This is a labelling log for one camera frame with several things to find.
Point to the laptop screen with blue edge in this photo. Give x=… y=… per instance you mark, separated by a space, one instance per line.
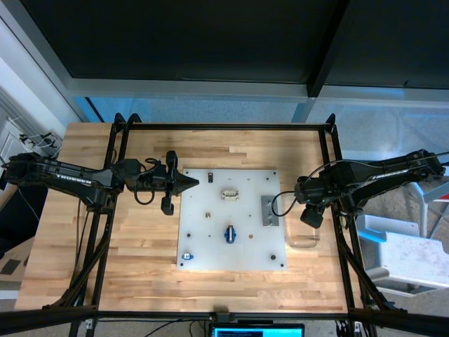
x=256 y=331

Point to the black plug with silver top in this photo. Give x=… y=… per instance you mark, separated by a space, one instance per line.
x=230 y=233

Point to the clear plastic tub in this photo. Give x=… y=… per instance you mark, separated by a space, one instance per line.
x=303 y=245

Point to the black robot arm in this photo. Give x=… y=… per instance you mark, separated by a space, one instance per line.
x=70 y=179
x=386 y=175

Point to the grey metal pin block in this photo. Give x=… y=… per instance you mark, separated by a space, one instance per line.
x=269 y=210

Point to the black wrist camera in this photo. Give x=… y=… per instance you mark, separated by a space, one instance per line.
x=311 y=217

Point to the black metal frame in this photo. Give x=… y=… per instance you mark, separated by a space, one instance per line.
x=224 y=127

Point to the white chair frame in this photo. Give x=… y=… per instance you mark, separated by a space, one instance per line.
x=420 y=207

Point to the blue round mount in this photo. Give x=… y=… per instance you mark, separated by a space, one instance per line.
x=224 y=235

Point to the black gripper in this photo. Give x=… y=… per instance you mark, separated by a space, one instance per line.
x=171 y=200

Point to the white step stool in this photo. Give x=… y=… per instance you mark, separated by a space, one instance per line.
x=414 y=256

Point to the blue square holder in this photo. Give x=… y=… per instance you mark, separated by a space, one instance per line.
x=180 y=257

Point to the white taskboard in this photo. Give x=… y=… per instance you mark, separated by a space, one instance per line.
x=245 y=252

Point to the black table camera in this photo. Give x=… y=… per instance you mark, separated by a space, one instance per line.
x=221 y=313

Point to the small black socket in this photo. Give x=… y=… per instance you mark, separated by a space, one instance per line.
x=210 y=177

